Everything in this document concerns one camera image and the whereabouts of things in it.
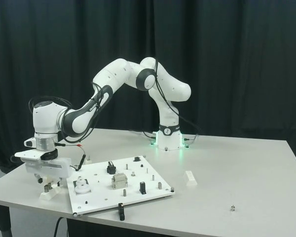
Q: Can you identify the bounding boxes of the white round peg holder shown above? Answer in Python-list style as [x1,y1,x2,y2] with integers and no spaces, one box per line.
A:
[38,186,62,201]

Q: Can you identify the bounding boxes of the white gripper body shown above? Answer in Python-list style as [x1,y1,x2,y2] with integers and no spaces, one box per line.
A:
[24,158,73,179]

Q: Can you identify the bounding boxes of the black table leg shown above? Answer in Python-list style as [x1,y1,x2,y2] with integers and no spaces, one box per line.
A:
[0,203,10,237]

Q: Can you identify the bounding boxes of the black box under table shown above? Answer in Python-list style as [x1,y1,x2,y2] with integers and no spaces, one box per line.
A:
[67,218,169,237]

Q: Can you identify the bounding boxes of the white large gear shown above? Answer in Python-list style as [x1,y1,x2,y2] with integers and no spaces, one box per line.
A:
[74,185,92,196]

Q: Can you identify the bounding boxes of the black floor cable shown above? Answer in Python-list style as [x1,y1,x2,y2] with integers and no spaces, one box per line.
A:
[53,216,66,237]

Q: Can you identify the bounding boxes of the black curtain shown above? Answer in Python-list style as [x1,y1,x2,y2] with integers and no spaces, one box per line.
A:
[0,0,296,171]

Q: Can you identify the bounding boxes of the black base cables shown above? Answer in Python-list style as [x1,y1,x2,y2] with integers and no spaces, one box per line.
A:
[131,128,201,144]

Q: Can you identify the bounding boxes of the silver wrist ring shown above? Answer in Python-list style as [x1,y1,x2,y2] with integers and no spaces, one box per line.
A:
[34,134,58,151]

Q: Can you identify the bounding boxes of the black D-SUB plug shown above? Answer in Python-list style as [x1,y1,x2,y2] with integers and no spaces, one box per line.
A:
[117,202,126,221]

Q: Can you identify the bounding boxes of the white long peg holder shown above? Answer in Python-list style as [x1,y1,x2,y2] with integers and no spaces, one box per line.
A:
[184,170,198,188]

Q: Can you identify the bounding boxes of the small white camera box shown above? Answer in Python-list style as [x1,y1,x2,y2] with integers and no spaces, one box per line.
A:
[24,137,37,150]

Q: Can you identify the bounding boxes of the flat white mounting plate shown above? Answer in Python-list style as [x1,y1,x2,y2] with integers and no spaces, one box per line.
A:
[14,150,49,164]

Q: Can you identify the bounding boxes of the thin black rod on wire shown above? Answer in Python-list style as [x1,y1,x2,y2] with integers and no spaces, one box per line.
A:
[54,142,86,172]

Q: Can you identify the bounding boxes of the white task board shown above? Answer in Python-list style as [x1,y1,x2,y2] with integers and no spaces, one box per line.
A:
[66,156,175,218]

